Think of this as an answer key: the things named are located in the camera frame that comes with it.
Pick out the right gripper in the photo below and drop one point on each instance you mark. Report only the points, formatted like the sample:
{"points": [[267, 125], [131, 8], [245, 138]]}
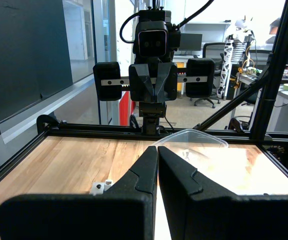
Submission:
{"points": [[106, 71]]}

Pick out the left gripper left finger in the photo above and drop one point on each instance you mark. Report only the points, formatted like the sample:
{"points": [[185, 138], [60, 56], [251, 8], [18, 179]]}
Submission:
{"points": [[84, 217]]}

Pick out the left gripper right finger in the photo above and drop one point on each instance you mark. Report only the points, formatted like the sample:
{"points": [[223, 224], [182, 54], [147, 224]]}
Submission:
{"points": [[221, 220]]}

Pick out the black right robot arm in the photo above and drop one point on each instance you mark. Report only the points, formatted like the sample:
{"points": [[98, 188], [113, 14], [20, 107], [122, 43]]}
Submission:
{"points": [[152, 122]]}

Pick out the clear plastic container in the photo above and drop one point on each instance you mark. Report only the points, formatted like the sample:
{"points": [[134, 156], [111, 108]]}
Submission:
{"points": [[209, 139]]}

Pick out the yellow drawer cabinet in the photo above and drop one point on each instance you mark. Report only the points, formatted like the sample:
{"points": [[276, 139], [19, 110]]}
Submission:
{"points": [[180, 87]]}

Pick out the red panel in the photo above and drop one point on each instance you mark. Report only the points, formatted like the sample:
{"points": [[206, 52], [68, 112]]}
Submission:
{"points": [[125, 107]]}

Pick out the black office chair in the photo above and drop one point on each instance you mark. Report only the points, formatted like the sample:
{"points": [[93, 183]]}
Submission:
{"points": [[204, 102]]}

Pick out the black computer monitor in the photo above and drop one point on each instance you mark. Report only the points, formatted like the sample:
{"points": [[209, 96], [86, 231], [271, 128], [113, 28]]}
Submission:
{"points": [[191, 42]]}

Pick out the white robot figure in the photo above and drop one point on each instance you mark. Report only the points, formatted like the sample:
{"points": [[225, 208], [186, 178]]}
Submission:
{"points": [[227, 52]]}

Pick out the white plastic bracket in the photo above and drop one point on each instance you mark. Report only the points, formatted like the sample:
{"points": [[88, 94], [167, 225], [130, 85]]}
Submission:
{"points": [[95, 191]]}

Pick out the black metal frame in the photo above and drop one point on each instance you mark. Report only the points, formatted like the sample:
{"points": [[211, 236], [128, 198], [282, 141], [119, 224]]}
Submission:
{"points": [[96, 128]]}

